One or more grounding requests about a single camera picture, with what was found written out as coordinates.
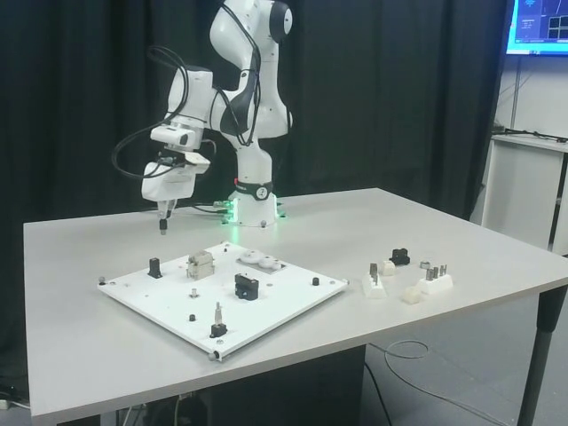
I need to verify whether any black curtain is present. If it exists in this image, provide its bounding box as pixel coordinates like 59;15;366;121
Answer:
0;0;511;391

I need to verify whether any white peg holder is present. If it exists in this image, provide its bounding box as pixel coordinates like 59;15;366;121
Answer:
361;272;387;300
415;273;454;295

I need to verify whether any beige connector housing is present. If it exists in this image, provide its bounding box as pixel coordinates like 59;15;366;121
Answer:
185;248;217;282

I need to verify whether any blue screen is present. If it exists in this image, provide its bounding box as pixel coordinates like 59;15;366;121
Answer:
504;0;568;58

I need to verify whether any white task board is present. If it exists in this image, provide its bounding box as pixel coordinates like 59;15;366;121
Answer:
97;241;350;363

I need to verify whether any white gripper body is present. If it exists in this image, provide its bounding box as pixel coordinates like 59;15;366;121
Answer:
141;161;195;202

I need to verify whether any white box with dark window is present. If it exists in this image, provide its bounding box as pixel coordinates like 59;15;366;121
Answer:
149;125;197;148

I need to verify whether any white cabinet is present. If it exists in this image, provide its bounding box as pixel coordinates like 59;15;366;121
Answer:
481;131;568;257

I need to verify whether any black cable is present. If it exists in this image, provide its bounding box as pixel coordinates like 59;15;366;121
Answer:
221;0;264;147
148;45;196;90
111;119;178;179

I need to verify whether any black table leg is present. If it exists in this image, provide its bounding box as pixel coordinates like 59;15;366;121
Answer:
534;290;561;426

